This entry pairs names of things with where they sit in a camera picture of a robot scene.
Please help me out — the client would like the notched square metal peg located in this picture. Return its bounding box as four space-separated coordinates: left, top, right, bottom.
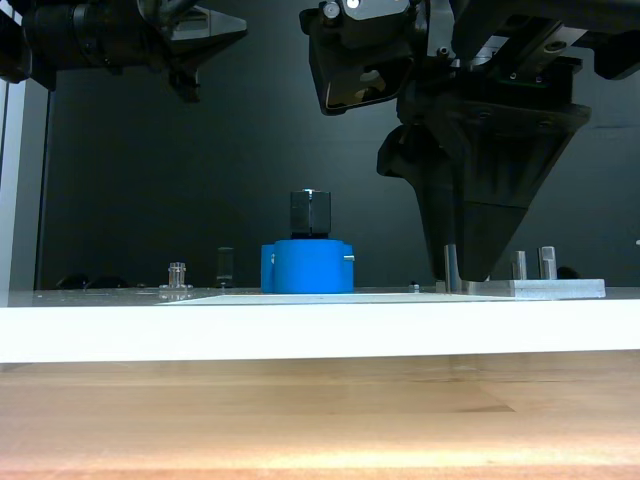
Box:
538 246 558 281

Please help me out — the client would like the grey metal peg block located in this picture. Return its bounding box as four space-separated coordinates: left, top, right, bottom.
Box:
434 278 607 300

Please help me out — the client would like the large steel cylinder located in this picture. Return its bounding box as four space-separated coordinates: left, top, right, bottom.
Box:
443 243 459 294

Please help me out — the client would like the black connector plug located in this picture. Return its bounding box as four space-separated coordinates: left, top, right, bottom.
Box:
289 188 333 240

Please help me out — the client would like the small black socket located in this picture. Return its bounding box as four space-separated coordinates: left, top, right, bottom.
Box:
217 246 236 289

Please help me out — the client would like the white plastic task board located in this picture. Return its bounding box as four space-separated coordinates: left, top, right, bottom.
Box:
0 285 640 365

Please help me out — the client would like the small clear plastic fitting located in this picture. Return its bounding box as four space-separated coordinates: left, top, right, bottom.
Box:
158 261 195 291

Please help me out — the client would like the grey enclosure frame post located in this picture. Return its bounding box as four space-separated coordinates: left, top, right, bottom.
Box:
0 74 51 307

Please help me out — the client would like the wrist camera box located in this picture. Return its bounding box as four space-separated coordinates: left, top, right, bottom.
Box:
298 0 417 117

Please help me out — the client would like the blue round plug fixture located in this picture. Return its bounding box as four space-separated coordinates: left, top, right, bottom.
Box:
260 239 356 295

